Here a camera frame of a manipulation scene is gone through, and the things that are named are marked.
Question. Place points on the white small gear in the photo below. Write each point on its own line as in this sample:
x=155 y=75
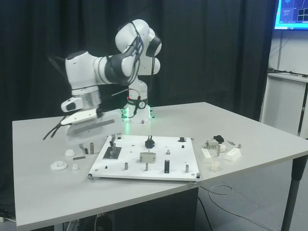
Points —
x=75 y=167

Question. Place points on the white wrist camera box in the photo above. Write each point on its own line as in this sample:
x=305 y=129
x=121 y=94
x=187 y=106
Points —
x=71 y=106

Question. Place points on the thin metal round peg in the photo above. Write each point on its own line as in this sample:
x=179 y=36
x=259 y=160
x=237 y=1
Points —
x=217 y=151

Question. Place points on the small white holder block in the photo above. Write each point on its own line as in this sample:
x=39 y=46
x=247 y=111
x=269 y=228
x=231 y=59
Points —
x=216 y=167

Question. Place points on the white cabinet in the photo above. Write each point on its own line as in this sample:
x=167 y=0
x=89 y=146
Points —
x=284 y=103

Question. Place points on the white large gear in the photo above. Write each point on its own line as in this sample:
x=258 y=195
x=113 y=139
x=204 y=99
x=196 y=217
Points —
x=58 y=166

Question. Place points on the black table leg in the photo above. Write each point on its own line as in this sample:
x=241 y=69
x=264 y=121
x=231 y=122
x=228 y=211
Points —
x=292 y=192

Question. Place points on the large metal round peg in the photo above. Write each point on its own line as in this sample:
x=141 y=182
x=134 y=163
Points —
x=92 y=148

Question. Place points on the white peg holder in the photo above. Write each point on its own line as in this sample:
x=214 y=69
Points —
x=207 y=156
x=233 y=155

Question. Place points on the white medium gear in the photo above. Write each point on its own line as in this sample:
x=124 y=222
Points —
x=69 y=152

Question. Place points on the beige D-SUB plug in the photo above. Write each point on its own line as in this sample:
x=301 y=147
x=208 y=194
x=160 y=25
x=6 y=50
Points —
x=210 y=144

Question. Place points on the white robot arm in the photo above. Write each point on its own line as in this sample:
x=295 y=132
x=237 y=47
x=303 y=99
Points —
x=79 y=72

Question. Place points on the blue screen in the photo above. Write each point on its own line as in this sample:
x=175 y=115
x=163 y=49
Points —
x=292 y=14

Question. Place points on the dark metal square peg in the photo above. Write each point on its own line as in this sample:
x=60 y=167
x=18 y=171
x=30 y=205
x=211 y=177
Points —
x=79 y=158

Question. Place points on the black curtain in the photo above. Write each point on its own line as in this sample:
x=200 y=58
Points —
x=216 y=60

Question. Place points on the white plug holder block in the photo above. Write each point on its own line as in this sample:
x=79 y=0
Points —
x=222 y=148

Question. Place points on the flat white mounting plate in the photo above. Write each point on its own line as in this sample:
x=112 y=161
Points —
x=79 y=118

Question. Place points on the black Ethernet plug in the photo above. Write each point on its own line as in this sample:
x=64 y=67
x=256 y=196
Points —
x=218 y=138

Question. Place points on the slim metal round peg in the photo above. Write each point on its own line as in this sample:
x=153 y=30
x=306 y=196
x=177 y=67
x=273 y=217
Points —
x=146 y=167

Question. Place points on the white task board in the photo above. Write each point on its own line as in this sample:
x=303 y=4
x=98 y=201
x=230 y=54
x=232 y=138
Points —
x=134 y=168

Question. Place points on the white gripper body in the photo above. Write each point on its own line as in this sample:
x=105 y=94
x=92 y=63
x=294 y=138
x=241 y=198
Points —
x=96 y=131

